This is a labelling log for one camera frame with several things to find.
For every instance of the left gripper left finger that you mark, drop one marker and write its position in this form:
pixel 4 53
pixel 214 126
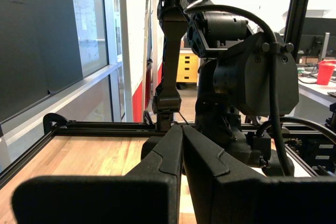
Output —
pixel 105 197

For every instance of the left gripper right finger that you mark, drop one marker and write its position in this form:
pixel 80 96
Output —
pixel 262 200

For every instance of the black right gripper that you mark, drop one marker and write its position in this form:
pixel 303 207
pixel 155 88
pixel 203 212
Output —
pixel 223 129

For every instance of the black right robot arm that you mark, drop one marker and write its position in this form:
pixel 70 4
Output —
pixel 172 64

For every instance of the yellow drawer cabinet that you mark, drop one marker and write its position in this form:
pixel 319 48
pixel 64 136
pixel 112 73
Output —
pixel 186 69

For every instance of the white partition with red base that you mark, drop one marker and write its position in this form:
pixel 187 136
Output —
pixel 137 103

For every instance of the white desk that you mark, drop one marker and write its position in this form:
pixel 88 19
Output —
pixel 315 90

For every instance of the red plastic cup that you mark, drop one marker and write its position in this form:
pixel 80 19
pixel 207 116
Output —
pixel 325 73

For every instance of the black computer monitor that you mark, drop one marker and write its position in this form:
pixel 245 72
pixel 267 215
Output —
pixel 309 43

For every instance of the black aluminium frame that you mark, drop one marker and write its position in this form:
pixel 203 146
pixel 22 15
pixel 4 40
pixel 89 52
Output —
pixel 105 127

